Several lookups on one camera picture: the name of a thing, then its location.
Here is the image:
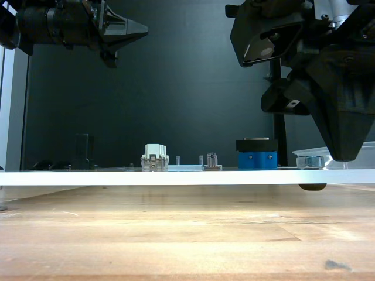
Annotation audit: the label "silver hex nut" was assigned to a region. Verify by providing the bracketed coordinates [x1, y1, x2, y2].
[295, 155, 325, 170]

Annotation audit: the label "clear plastic tub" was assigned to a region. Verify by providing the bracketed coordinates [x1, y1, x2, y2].
[292, 145, 375, 170]

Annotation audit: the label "blue and black connector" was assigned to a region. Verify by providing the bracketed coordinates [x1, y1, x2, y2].
[236, 136, 278, 170]

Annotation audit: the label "small silver connector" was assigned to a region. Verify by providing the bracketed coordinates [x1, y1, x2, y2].
[202, 151, 223, 172]

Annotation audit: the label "black clamp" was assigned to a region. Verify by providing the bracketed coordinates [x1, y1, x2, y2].
[74, 133, 95, 170]

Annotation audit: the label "white grey connector housing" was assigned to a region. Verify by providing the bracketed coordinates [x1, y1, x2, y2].
[139, 143, 170, 173]

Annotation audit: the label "white board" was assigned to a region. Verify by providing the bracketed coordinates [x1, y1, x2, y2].
[0, 167, 375, 187]

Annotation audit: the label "black wall post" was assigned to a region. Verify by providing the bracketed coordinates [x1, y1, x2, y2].
[265, 57, 288, 168]

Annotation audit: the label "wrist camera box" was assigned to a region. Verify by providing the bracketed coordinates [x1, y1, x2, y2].
[224, 0, 316, 68]

